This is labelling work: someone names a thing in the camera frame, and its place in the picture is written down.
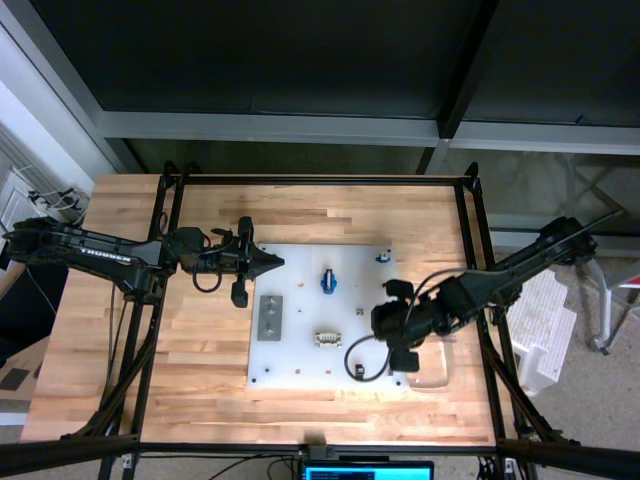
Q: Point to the grey metal plate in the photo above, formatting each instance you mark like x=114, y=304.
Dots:
x=262, y=320

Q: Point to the blue bar clamp holder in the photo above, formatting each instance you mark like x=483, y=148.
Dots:
x=328, y=282

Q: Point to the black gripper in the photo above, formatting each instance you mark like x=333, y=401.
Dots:
x=417, y=325
x=235, y=260

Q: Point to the white power strip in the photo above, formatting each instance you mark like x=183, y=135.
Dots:
x=60, y=200

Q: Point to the brown cardboard box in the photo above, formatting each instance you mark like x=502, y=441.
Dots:
x=25, y=357

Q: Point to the beige multi-pin connector housing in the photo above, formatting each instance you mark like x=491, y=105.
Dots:
x=328, y=340

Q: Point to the metal-legged chair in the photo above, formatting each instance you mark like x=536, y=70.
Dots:
x=600, y=344

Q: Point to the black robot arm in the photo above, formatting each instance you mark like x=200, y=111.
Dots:
x=100, y=252
x=505, y=280

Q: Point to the black table-level camera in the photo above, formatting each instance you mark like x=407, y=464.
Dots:
x=317, y=450

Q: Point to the white task board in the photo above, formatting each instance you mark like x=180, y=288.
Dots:
x=300, y=360

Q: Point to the black plug housing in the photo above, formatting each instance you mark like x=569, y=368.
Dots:
x=359, y=371

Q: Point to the white foam packing block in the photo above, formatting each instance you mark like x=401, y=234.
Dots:
x=545, y=350

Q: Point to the black aluminium frame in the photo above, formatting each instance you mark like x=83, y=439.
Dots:
x=300, y=179

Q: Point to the black foam pad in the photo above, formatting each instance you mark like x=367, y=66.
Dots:
x=12, y=380

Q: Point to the blue-edged laptop screen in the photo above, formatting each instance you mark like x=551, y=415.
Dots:
x=365, y=472

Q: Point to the grey aluminium partition frame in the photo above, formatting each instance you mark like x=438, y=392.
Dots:
x=250, y=127

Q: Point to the blue and white connector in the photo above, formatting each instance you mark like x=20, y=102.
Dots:
x=383, y=257

